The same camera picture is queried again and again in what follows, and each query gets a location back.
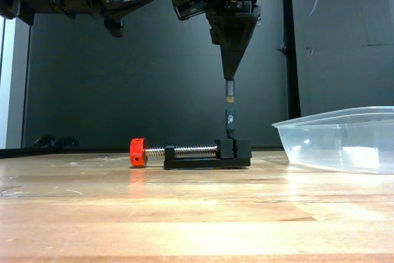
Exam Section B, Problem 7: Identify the USB-C connector with braided cable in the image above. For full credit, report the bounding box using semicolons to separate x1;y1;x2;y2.
225;78;237;104

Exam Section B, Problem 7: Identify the black USB-C socket adapter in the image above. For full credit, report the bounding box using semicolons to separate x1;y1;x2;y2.
225;108;238;140

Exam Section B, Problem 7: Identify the black room pillar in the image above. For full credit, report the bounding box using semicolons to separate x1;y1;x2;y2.
276;0;302;119

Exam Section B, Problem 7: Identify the black vise with orange knob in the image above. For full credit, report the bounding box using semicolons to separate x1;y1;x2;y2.
129;137;252;171

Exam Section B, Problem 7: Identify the clear plastic tub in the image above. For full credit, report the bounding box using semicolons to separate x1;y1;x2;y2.
271;105;394;175

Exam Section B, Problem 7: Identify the black curved frame bracket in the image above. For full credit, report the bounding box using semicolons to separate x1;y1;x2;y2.
33;135;56;148
54;136;81;148

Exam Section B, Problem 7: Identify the black aluminium frame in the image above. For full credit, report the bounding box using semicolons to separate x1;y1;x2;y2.
0;147;286;159

